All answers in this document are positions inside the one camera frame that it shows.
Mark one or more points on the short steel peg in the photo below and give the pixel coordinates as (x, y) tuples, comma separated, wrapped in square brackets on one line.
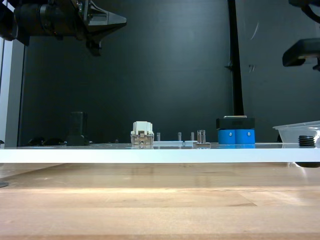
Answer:
[(158, 136), (192, 136), (179, 136)]

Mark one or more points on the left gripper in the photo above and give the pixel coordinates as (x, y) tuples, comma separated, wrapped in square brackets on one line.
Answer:
[(92, 40)]

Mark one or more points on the window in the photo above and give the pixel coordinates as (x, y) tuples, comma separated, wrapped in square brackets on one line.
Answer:
[(8, 95)]

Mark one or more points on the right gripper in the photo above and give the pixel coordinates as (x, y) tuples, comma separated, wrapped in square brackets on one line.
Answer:
[(303, 51)]

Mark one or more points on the black upright bracket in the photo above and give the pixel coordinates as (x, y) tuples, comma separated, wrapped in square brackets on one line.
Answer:
[(78, 127)]

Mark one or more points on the black block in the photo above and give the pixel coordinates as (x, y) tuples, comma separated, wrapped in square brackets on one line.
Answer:
[(235, 123)]

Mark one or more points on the white task board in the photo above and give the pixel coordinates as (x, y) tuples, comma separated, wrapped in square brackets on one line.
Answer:
[(150, 155)]

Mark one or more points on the black threaded stud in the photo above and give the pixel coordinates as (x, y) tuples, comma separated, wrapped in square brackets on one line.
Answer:
[(306, 141)]

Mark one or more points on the clear plastic container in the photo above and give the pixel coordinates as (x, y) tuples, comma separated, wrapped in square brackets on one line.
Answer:
[(292, 132)]

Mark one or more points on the blue socket block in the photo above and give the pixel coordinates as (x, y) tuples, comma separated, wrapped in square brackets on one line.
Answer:
[(245, 136), (227, 136)]

